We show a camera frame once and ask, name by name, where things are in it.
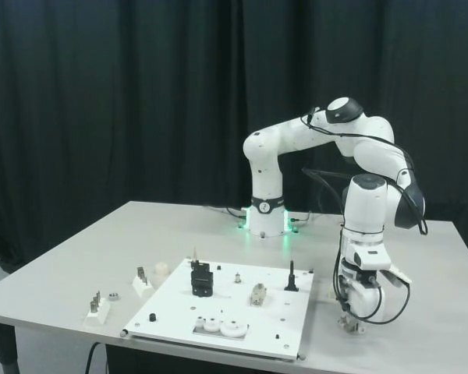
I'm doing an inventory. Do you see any black curtain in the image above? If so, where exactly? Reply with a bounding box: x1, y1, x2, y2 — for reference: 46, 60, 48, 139
0, 0, 468, 273

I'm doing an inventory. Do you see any black table leg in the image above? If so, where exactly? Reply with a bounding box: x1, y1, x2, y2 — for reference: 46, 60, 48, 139
0, 321, 19, 374

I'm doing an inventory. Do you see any black floor cable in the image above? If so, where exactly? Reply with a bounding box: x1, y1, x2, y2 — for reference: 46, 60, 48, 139
87, 341, 107, 374

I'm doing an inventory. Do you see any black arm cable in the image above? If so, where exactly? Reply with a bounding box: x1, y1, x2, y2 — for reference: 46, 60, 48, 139
300, 107, 430, 235

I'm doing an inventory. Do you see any grey metal waterproof plug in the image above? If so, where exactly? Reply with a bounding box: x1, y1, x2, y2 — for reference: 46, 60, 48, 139
337, 314, 366, 335

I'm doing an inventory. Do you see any white round peg holder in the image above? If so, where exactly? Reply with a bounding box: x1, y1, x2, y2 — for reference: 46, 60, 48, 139
83, 302, 112, 326

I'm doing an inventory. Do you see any white large gear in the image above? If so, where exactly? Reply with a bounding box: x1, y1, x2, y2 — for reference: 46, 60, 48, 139
220, 319, 247, 338

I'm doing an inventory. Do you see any black box under table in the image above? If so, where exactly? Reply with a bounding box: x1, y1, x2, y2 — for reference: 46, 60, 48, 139
105, 342, 297, 374

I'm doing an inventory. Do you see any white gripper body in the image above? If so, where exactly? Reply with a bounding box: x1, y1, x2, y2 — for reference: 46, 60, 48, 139
337, 277, 387, 323

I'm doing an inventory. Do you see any white task board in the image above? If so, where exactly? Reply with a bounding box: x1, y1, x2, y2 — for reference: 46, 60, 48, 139
120, 256, 317, 362

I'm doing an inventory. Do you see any black base cable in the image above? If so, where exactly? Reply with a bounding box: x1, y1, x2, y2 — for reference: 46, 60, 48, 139
288, 212, 324, 226
206, 205, 247, 218

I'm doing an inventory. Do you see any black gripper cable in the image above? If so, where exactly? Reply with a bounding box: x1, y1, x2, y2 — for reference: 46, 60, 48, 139
333, 229, 411, 324

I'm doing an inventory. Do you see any black USB plug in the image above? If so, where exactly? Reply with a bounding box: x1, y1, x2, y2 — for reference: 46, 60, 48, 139
283, 259, 300, 292

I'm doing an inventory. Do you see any white square peg holder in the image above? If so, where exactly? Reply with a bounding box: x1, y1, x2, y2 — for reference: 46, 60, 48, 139
131, 274, 154, 298

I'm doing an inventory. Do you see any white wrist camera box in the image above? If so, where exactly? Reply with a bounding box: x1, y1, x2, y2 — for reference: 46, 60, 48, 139
353, 249, 392, 272

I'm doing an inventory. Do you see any black D-SUB plug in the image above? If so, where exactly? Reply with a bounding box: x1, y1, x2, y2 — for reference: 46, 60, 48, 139
190, 259, 215, 299

